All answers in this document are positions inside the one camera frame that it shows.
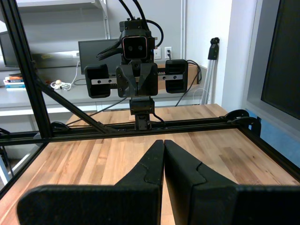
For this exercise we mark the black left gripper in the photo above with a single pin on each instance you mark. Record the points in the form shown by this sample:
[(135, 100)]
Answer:
[(97, 91)]

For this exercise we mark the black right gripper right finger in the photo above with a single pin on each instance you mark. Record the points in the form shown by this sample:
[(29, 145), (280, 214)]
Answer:
[(234, 206)]

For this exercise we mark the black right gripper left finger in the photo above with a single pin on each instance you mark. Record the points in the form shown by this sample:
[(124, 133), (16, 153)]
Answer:
[(93, 206)]

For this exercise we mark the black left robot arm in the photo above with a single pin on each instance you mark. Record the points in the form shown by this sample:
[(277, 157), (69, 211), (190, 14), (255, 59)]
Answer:
[(141, 106)]

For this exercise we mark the black computer monitor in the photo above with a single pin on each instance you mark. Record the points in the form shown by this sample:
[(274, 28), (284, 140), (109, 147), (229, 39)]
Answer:
[(89, 58), (7, 51)]

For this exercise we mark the grey desk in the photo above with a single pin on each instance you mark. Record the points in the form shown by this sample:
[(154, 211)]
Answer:
[(70, 98)]

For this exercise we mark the black and silver tripod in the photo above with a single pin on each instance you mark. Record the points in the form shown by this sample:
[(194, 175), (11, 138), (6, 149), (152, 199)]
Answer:
[(213, 51)]

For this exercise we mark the stack of books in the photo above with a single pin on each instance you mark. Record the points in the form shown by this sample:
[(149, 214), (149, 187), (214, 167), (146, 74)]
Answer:
[(14, 84)]

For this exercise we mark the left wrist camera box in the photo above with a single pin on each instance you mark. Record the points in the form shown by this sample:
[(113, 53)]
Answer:
[(134, 48)]

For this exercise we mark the white wall outlet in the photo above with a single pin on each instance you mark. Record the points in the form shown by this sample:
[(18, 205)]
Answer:
[(157, 54), (168, 52)]

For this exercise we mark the white wall shelf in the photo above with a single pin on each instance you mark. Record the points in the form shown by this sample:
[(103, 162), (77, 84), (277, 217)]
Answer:
[(58, 4)]

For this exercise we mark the black aluminium frame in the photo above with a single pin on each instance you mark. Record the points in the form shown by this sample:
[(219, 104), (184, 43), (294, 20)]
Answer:
[(25, 58)]

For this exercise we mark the grey metal window frame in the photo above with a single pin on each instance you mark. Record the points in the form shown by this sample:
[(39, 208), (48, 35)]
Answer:
[(254, 70)]

